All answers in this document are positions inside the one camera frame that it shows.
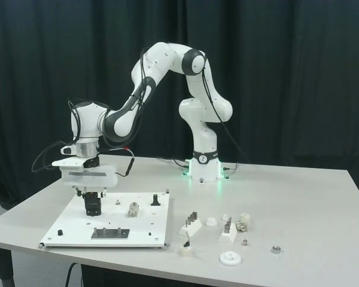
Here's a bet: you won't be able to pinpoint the white and metal plug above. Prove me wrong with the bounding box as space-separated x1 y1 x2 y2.
231 212 252 233

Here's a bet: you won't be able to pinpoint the white large gear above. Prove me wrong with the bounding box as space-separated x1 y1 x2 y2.
219 251 244 265

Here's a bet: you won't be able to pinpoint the black cable under table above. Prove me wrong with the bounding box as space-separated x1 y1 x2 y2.
66 262 82 287

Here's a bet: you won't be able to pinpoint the white task board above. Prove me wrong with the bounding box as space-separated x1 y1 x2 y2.
39 191 172 249

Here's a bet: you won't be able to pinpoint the white camera box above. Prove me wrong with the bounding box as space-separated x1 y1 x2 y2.
59 143 79 157

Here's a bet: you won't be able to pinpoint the black curtain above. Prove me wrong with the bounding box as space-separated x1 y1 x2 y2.
0 0 359 199

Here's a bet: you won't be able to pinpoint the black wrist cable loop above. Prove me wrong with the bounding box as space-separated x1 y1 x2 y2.
32 143 63 173

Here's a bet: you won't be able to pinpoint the white mounting plate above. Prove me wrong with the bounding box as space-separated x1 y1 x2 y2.
51 157 86 168

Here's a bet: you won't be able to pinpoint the white round peg holder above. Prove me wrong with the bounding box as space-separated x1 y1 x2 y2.
178 220 203 237

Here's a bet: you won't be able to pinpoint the dark table leg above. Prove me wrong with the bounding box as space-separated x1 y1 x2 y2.
0 245 13 287

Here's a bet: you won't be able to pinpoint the metal round pegs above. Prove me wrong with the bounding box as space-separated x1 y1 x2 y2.
183 211 199 228

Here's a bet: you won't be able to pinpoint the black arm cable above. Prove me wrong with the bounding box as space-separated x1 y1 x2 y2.
66 44 250 164

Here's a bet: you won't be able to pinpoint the white square peg holder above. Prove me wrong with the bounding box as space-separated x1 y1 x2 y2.
218 228 238 244

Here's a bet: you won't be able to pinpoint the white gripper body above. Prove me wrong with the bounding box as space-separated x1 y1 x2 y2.
59 166 118 189

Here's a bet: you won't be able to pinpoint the metal base connector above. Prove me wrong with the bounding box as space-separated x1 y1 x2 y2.
222 162 240 179

